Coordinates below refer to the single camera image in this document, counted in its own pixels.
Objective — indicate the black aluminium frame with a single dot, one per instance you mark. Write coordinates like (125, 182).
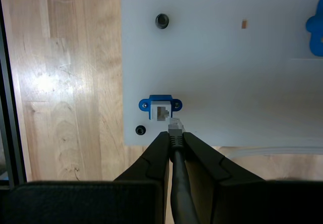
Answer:
(10, 108)

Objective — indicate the white task board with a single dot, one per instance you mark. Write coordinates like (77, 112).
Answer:
(227, 82)

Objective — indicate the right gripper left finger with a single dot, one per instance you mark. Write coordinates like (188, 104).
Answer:
(151, 163)

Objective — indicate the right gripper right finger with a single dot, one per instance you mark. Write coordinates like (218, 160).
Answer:
(222, 173)

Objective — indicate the blue RJ45 socket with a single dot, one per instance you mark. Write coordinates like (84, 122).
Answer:
(161, 111)

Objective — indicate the small black corner screw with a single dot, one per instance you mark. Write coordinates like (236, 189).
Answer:
(140, 130)

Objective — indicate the blue and black connector mount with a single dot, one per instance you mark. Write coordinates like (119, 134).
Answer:
(316, 32)

